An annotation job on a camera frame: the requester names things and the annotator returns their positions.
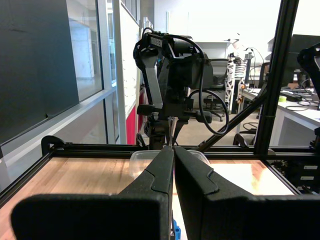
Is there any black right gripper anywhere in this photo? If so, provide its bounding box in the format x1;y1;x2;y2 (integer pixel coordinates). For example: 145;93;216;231
136;97;214;147

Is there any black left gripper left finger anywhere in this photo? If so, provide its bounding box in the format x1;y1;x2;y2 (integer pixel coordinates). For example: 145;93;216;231
11;145;175;240

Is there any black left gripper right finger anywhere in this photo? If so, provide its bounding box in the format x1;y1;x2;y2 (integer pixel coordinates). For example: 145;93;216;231
174;146;320;240

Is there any red panel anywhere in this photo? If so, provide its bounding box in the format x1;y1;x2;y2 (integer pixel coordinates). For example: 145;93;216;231
125;104;138;145

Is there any clear plastic tub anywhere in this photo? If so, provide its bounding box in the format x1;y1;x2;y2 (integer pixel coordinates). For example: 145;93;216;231
129;149;211;180

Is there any white board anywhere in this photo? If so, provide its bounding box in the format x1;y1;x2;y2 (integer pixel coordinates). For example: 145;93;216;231
171;192;188;240

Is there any black office chair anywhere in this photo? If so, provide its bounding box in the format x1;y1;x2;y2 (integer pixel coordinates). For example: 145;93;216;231
203;57;229;122

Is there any white lattice stand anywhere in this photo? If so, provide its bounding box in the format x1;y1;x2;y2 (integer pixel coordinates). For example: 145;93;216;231
225;58;245;116

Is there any white desk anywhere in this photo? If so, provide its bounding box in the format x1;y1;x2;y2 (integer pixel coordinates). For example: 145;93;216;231
242;87;320;150

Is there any black computer monitor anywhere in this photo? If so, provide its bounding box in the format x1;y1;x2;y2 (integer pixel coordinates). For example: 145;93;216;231
282;34;320;76

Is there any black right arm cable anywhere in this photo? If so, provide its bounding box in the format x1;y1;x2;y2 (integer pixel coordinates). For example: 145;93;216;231
187;37;230;136

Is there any blue connector mount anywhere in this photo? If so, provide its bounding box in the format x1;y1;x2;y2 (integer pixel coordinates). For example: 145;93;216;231
171;219;183;240

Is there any black table frame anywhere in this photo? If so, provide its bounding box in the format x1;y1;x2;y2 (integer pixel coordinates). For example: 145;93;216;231
0;0;320;201

